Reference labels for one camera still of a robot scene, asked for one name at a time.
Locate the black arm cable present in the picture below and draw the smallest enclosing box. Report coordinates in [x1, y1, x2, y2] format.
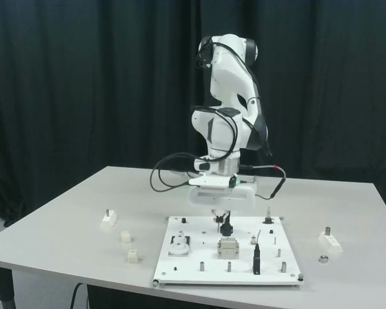
[194, 35, 273, 158]

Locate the black cable under table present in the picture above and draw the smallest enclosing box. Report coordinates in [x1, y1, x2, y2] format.
[71, 282, 88, 309]

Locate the black curtain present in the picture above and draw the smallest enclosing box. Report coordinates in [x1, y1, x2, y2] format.
[0, 0, 386, 226]

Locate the white medium gear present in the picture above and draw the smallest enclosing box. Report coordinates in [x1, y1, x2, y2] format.
[169, 243, 190, 258]

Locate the white wedge peg holder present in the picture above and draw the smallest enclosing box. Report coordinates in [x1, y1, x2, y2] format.
[100, 209, 118, 230]

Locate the long white peg holder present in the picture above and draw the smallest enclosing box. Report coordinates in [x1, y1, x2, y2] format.
[318, 232, 344, 255]

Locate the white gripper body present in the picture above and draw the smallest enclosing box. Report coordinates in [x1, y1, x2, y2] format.
[185, 183, 258, 208]

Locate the black USB plug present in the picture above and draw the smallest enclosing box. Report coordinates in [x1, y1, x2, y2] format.
[252, 229, 264, 276]

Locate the black D-SUB plug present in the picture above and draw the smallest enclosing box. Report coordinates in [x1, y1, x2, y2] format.
[219, 212, 234, 236]

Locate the white task board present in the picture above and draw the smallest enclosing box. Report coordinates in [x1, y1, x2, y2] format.
[152, 214, 306, 287]

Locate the dark table leg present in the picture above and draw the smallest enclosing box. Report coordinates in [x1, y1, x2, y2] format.
[0, 265, 14, 309]

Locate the beige rectangular connector block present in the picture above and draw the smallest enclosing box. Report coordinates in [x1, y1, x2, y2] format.
[216, 238, 240, 261]

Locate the black looped wrist cable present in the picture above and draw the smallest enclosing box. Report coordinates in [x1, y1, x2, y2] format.
[149, 153, 200, 194]

